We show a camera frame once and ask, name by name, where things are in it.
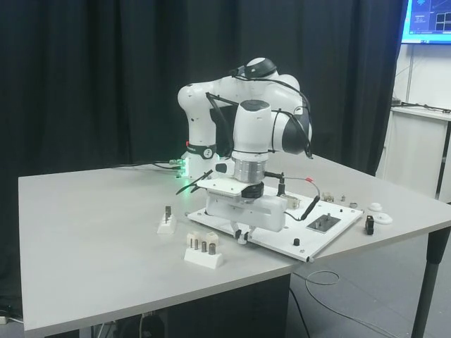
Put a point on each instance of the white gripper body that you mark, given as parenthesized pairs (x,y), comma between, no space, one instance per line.
(260,214)

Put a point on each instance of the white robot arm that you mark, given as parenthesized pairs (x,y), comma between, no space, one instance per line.
(252,130)

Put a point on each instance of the white medium gear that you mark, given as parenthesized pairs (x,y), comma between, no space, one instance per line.
(377,206)

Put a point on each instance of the white large gear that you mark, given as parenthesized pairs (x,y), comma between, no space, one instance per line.
(383,218)

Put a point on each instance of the white task board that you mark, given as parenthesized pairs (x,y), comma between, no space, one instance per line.
(278,241)

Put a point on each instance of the thick metal round peg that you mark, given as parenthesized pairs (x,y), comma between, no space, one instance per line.
(211,250)

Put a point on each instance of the medium metal round peg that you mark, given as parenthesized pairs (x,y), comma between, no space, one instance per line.
(203,246)

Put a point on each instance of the wide white peg holder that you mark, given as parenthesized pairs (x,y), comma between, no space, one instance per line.
(202,260)

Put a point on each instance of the thin metal round peg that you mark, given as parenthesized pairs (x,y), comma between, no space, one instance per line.
(194,245)

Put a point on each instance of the cream block holder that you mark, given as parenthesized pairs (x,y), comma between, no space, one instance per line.
(191,234)

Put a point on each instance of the metal cream connector plug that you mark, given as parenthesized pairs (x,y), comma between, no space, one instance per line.
(328,196)

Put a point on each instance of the small white peg holder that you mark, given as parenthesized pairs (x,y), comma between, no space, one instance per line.
(165,227)

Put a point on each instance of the metal square peg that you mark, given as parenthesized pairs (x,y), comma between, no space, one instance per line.
(168,213)

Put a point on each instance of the black under-table cabinet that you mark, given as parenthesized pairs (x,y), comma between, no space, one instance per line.
(194,310)

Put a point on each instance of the metal hex nut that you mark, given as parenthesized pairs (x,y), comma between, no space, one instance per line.
(353,203)

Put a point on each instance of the white cabinet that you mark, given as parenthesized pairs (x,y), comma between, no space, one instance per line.
(412,151)

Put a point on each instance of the black table leg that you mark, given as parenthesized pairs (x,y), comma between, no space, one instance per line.
(426,281)

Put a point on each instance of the black curtain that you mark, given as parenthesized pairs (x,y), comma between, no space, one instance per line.
(105,88)

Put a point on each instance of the white power strip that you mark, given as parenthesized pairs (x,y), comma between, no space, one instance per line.
(4,319)

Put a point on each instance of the blue screen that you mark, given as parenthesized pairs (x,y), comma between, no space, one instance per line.
(428,21)

